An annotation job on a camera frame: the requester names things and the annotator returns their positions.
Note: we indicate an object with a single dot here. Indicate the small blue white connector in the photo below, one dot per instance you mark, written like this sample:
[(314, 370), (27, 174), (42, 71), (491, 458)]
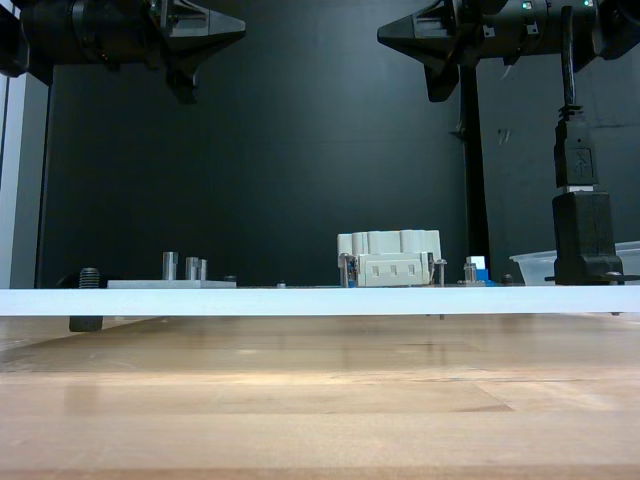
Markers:
[(481, 276)]

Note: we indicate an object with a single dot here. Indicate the black wall post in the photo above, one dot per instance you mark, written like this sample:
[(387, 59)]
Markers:
[(475, 175)]

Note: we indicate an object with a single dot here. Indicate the small silver metal socket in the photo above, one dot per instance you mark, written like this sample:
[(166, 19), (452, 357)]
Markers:
[(469, 274)]

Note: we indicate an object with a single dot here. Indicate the white task board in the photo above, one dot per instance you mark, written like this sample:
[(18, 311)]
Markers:
[(300, 302)]

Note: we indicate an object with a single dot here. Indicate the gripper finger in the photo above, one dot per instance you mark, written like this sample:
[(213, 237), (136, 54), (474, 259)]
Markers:
[(225, 24), (200, 47), (427, 54), (405, 31)]

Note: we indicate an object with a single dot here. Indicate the large black standoff bolt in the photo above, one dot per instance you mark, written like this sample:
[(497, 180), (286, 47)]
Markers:
[(89, 277)]

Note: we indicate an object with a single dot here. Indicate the clear plastic tub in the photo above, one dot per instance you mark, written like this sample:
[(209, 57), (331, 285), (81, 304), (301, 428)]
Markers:
[(535, 267)]

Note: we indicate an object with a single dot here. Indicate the tall silver metal peg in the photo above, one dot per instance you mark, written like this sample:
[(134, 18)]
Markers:
[(170, 265)]

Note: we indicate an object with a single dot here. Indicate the grey metal plate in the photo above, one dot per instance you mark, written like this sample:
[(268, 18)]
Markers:
[(150, 284)]

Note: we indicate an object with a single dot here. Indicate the black USB socket housing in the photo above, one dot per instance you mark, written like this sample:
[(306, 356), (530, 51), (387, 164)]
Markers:
[(582, 235)]

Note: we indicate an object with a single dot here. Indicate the large blue connector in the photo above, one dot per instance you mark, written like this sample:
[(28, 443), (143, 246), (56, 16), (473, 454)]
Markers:
[(352, 283)]

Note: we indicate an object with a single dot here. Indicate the silver connector screw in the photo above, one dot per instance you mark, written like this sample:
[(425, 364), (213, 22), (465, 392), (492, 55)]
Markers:
[(440, 272)]

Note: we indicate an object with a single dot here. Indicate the short silver metal peg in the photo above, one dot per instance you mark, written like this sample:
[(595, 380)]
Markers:
[(203, 270), (191, 269)]

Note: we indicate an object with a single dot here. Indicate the beige multi-pin connector housing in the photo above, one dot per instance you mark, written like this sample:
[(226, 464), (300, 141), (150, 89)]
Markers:
[(390, 250)]

